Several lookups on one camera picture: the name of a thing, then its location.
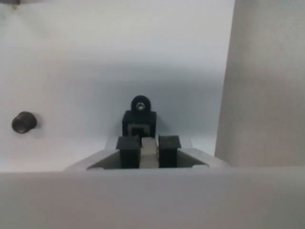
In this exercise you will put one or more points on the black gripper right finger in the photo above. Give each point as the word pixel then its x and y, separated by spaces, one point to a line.
pixel 168 152

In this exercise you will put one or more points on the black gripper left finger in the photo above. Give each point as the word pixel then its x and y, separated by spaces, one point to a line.
pixel 128 155

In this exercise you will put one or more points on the white task board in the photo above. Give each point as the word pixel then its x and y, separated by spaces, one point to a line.
pixel 71 71

